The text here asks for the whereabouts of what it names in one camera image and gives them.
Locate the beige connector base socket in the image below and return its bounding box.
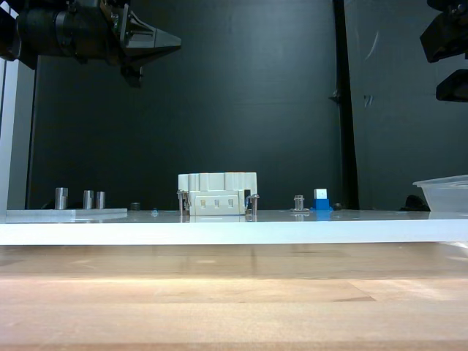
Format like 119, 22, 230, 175
176, 171, 261, 218

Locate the small silver coaxial connector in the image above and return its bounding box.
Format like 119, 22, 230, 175
290, 195, 309, 214

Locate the clear plastic tub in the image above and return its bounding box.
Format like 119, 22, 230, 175
412, 174, 468, 221

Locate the black rounded knob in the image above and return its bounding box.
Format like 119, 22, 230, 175
400, 195, 431, 212

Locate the blue plug with white core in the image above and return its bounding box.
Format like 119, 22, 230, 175
309, 188, 334, 214

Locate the grey metal plate with pegs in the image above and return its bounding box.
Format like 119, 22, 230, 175
5, 186, 128, 224

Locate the white mounting board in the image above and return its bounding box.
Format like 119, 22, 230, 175
0, 208, 468, 246

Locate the black table frame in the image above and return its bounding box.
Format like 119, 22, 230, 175
330, 0, 361, 211

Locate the grey metal panel frame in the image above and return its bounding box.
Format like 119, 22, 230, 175
0, 58, 37, 214

